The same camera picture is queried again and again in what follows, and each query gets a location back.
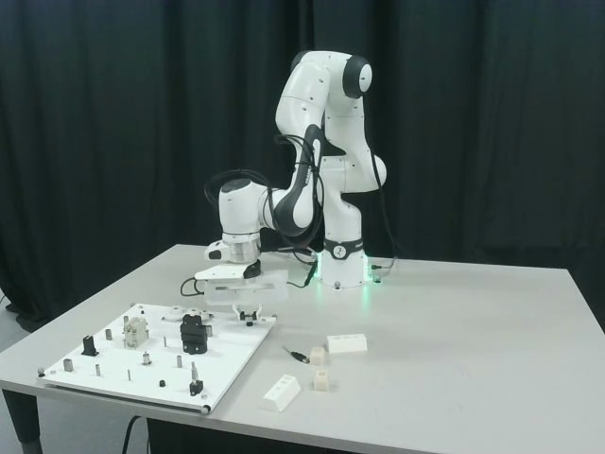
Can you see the black table leg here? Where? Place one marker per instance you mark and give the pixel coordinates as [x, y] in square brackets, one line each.
[21, 416]

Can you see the large metal square peg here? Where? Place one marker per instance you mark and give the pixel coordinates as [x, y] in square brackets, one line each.
[69, 365]

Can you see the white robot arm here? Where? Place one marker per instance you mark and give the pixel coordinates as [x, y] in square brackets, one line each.
[340, 227]

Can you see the metal BNC plug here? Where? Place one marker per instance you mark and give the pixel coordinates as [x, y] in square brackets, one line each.
[146, 358]

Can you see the beige waterproof plug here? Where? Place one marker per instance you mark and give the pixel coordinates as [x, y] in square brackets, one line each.
[133, 333]

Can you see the white sloped peg holder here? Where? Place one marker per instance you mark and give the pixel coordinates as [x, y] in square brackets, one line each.
[282, 392]

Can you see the small white cube holder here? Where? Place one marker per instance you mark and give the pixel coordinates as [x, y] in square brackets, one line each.
[317, 355]
[323, 380]

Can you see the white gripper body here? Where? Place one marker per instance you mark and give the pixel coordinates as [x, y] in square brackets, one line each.
[246, 289]

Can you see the long white peg holder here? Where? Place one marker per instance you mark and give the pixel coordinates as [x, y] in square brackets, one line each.
[347, 343]

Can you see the black curtain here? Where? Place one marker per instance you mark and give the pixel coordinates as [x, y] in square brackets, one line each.
[94, 94]

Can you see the thin black tool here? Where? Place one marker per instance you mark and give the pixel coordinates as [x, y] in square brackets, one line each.
[298, 356]

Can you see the white task board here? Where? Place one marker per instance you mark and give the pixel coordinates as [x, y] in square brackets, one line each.
[227, 359]

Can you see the black D-SUB plug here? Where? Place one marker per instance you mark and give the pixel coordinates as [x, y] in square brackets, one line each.
[194, 338]

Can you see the black box under table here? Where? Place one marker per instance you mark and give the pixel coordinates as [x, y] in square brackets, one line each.
[212, 440]

